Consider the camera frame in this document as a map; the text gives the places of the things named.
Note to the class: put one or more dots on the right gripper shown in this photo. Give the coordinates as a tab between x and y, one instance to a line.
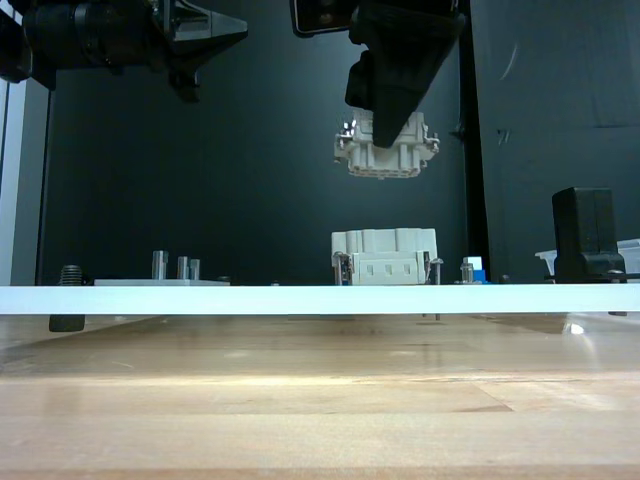
405	6

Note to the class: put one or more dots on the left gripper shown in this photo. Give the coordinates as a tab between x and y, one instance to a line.
180	45

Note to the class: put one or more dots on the beige connector top half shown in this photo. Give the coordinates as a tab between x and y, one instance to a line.
400	160

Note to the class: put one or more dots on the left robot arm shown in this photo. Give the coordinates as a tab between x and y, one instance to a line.
75	35

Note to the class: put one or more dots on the beige many-pin connector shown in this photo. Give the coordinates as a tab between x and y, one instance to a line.
385	265

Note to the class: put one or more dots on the clear plastic container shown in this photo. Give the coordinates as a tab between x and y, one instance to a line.
631	250

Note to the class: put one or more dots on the short steel peg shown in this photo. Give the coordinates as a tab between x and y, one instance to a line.
160	265
183	267
195	270

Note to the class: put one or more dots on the small blue socket block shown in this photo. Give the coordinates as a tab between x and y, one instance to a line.
477	275

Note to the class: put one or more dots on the grey metal plate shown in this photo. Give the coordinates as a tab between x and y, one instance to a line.
130	282

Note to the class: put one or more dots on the black block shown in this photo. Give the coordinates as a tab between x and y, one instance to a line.
582	225

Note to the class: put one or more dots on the white task board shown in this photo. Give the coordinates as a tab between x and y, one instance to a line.
250	300

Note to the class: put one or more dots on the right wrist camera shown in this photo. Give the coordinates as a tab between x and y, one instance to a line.
320	17

